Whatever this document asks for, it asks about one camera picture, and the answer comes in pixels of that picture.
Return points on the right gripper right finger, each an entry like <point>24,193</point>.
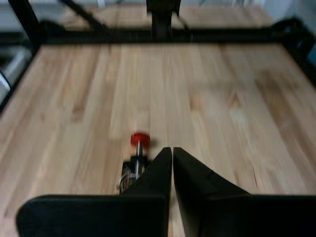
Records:
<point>247,217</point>

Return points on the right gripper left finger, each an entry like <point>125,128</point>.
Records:
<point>98,217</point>

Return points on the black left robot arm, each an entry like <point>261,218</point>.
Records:
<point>161,22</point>

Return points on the black clamp with red knob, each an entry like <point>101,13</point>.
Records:
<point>140,139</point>

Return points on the black aluminium frame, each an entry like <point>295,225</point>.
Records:
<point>222,34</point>

